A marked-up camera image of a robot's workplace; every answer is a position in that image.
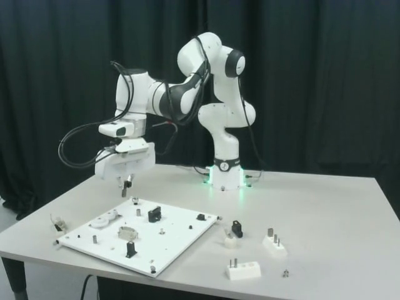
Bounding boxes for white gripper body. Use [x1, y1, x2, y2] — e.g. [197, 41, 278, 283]
[94, 142, 156, 181]

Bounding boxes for white round peg holder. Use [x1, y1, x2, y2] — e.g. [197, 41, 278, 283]
[224, 261, 262, 280]

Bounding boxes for white square peg holder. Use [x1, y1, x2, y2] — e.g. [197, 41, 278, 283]
[261, 236, 288, 259]

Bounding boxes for white box with dark window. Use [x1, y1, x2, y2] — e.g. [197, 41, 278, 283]
[97, 122, 134, 138]

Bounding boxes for white task board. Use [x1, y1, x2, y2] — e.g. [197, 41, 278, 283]
[55, 196, 221, 278]

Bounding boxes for black curtains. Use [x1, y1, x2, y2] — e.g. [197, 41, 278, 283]
[0, 0, 400, 221]

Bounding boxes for black cabinet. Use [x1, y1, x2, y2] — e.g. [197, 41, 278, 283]
[96, 274, 204, 300]

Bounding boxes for dark table leg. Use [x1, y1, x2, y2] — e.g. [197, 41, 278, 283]
[1, 256, 26, 300]

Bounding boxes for black wrist cable bundle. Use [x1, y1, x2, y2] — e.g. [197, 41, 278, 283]
[58, 61, 132, 166]

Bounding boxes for black power cable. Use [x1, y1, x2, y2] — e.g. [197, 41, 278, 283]
[81, 274, 98, 300]

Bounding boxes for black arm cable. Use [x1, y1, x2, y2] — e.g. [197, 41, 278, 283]
[162, 36, 265, 181]

